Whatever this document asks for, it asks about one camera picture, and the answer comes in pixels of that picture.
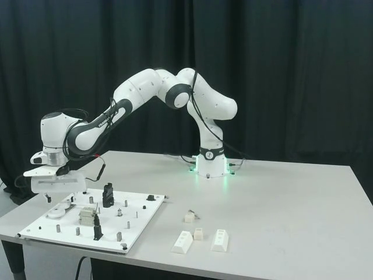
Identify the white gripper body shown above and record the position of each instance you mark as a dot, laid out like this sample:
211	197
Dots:
58	183

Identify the white medium gear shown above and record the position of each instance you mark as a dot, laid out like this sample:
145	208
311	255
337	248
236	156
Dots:
66	205

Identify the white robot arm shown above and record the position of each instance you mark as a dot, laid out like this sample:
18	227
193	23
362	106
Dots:
137	90

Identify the white large gear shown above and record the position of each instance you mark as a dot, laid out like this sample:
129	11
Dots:
54	215

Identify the flat white mounting plate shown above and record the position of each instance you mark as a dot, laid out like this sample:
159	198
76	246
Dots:
38	170

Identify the black D-SUB plug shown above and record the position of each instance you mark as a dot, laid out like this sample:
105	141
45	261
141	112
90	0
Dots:
107	195

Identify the black USB plug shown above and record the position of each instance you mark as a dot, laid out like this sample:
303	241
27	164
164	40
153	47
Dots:
98	230

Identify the white task board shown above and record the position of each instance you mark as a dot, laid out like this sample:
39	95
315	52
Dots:
112	220

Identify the metal BNC plug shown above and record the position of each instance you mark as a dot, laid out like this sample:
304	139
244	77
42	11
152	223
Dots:
119	213

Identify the white peg holder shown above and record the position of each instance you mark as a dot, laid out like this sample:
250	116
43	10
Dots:
220	240
182	242

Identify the white Ethernet plug holder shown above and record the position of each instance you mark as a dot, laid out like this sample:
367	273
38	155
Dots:
189	218

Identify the small white plug holder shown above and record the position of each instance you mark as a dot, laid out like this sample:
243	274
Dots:
199	234

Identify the black curtain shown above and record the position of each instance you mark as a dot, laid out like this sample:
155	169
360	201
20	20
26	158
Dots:
291	58

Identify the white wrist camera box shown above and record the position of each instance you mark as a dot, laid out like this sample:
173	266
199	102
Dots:
38	159

